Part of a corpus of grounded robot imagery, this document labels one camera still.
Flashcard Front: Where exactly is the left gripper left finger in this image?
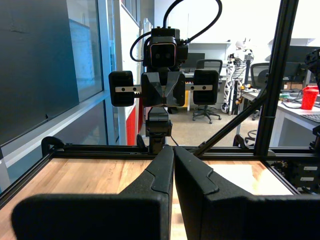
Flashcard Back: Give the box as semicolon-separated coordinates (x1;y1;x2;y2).
11;145;175;240

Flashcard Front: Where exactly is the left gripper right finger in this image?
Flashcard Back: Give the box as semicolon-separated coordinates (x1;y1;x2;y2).
174;146;320;240

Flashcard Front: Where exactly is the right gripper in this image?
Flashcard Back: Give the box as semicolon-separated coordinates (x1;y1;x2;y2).
108;66;220;107

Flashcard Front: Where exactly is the yellow cabinet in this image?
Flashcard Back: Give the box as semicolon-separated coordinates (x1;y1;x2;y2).
184;79;190;111

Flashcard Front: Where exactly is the white partition with red base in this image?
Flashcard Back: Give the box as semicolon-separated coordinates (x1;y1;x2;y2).
119;0;155;146

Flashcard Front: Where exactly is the black office chair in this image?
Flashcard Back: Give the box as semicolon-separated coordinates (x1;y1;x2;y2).
244;62;271;145
191;59;224;125

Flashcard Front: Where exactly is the black equipment box with labels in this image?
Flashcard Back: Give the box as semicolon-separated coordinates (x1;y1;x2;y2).
266;159;320;196

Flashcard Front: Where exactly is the white shelf cabinet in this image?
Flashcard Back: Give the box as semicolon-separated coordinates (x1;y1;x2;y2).
187;41;232;61

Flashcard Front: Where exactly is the white lattice robot figure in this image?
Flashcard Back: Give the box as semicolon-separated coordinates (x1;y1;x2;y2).
223;37;255;116

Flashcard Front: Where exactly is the white desk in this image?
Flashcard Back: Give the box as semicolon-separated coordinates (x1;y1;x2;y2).
268;98;320;148

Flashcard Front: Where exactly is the black keyboard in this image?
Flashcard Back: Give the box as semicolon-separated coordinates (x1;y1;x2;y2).
299;113;320;124

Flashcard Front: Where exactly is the red cup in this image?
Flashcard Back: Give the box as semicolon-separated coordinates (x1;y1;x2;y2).
301;85;320;110

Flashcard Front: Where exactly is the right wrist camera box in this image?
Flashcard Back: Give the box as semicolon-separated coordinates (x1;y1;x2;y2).
142;27;189;69

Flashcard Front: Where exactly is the grey metal window frame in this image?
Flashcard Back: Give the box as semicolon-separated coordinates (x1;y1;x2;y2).
0;0;121;176

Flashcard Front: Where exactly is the black aluminium frame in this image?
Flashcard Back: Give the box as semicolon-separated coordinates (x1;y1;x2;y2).
0;0;320;211

